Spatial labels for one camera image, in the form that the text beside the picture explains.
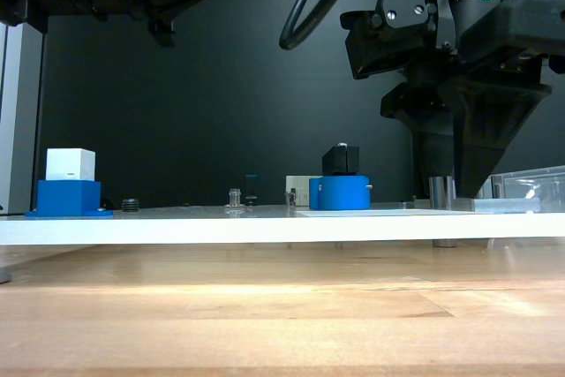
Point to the blue flanged mount base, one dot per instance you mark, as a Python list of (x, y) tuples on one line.
[(66, 198)]

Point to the clear plastic tub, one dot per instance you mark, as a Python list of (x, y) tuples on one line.
[(529, 187)]

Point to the small clear connector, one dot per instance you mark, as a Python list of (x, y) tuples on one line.
[(235, 199)]

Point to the grey multi-pin connector housing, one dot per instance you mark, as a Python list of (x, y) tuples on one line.
[(300, 189)]

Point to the black block with silver rod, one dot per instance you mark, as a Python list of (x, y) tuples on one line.
[(340, 160)]

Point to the small black ribbed plug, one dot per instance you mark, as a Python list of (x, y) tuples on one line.
[(131, 205)]

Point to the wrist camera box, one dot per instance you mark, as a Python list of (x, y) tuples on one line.
[(375, 55)]

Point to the grey metal plate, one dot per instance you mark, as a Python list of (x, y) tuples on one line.
[(507, 205)]

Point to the silver metal cylinder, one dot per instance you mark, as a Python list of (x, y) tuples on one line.
[(442, 193)]

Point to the white task board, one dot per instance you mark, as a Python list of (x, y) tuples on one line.
[(176, 229)]

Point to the blue round clamp mount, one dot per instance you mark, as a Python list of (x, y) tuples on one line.
[(340, 193)]

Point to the white cube block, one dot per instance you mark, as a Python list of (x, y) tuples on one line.
[(70, 165)]

